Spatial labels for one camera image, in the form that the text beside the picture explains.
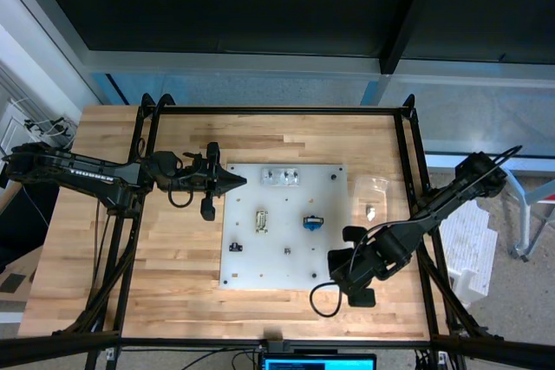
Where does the blue-edged screen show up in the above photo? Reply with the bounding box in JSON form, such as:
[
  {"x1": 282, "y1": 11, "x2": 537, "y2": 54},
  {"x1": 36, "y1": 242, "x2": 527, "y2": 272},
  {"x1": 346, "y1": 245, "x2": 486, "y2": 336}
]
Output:
[{"x1": 258, "y1": 353, "x2": 377, "y2": 370}]

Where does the power strip with plugs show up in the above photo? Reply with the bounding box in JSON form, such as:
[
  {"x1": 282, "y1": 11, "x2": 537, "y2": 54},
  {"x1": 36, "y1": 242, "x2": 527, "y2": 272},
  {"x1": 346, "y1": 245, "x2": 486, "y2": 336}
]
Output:
[{"x1": 23, "y1": 117, "x2": 73, "y2": 137}]

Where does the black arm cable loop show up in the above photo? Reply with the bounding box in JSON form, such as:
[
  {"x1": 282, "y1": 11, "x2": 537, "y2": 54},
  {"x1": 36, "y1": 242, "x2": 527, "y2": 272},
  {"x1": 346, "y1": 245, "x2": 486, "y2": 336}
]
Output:
[
  {"x1": 167, "y1": 187, "x2": 194, "y2": 209},
  {"x1": 310, "y1": 280, "x2": 344, "y2": 319}
]

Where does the cardboard box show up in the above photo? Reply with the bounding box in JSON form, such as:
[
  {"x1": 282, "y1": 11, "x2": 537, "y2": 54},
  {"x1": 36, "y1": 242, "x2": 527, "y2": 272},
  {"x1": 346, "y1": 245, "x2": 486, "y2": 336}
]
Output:
[{"x1": 0, "y1": 243, "x2": 44, "y2": 302}]

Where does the black aluminium frame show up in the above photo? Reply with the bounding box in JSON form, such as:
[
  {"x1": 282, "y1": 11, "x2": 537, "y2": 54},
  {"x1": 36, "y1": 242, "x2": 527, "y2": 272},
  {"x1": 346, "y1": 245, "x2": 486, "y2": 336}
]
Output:
[{"x1": 0, "y1": 92, "x2": 506, "y2": 370}]

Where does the blue and black connector housing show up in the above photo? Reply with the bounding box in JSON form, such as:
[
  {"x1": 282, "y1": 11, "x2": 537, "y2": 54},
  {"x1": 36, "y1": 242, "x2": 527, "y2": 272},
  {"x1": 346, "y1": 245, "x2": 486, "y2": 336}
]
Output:
[{"x1": 301, "y1": 212, "x2": 325, "y2": 232}]

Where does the clear plastic tub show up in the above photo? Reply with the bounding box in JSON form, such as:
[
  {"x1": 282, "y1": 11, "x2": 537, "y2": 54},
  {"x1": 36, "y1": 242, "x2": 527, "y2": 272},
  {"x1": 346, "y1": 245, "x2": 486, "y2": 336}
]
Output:
[{"x1": 351, "y1": 173, "x2": 389, "y2": 232}]

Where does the white styrofoam block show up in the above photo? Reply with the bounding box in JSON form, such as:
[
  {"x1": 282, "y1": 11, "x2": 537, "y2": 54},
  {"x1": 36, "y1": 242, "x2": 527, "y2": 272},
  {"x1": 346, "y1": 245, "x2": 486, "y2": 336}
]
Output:
[{"x1": 440, "y1": 198, "x2": 500, "y2": 307}]

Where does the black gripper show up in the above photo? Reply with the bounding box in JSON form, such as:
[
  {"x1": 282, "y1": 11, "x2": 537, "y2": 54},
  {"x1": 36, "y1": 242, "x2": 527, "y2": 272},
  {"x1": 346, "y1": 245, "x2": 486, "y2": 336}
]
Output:
[
  {"x1": 190, "y1": 142, "x2": 248, "y2": 221},
  {"x1": 342, "y1": 225, "x2": 382, "y2": 308}
]

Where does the beige multi-pin connector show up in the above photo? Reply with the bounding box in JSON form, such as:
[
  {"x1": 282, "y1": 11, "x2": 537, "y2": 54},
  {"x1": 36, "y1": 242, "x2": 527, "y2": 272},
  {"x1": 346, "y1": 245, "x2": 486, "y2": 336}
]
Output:
[{"x1": 254, "y1": 209, "x2": 270, "y2": 235}]

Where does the aluminium plate with posts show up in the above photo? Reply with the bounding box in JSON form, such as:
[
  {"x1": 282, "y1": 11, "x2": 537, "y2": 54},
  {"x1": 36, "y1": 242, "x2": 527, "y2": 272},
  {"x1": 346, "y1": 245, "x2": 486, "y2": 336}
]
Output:
[{"x1": 259, "y1": 166, "x2": 301, "y2": 187}]

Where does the black wall post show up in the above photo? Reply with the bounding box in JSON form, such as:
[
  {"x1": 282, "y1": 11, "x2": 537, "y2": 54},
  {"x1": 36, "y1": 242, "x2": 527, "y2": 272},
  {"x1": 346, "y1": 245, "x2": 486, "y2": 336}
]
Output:
[{"x1": 380, "y1": 0, "x2": 434, "y2": 75}]

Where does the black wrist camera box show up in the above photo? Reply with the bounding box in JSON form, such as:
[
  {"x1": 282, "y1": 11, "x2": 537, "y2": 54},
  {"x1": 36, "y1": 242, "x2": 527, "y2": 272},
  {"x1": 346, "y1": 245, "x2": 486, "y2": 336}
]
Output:
[{"x1": 328, "y1": 249, "x2": 353, "y2": 281}]

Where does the white desk with metal legs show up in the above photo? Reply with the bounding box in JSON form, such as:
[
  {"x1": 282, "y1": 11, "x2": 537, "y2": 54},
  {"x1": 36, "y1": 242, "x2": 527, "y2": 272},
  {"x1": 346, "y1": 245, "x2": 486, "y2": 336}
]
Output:
[{"x1": 502, "y1": 157, "x2": 555, "y2": 263}]

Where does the white taskboard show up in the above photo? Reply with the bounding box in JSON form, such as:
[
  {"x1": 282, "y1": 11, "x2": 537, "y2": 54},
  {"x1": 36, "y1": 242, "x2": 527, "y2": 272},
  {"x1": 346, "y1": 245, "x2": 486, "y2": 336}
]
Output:
[{"x1": 219, "y1": 163, "x2": 357, "y2": 291}]

